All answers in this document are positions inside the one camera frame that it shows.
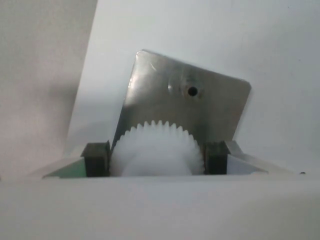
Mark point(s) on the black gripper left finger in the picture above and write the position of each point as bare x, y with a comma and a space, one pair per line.
96, 160

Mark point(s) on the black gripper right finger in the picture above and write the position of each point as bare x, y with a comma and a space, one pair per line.
215, 160

